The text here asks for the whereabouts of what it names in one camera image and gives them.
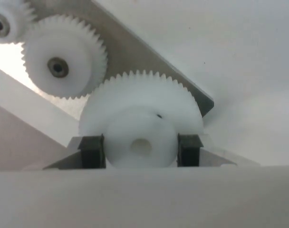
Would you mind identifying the white small gear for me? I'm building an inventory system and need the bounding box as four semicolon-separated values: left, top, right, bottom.
0;0;38;45

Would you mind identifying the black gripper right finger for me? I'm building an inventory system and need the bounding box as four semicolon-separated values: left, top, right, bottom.
177;133;238;167

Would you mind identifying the white large gear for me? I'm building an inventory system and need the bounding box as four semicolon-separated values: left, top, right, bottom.
78;69;204;170

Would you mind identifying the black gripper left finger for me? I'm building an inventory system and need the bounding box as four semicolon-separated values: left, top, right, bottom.
42;134;106;170

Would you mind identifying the white task board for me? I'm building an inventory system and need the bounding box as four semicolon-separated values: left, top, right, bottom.
0;0;289;171

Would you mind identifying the white medium gear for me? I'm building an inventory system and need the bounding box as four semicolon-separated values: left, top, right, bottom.
21;13;109;100

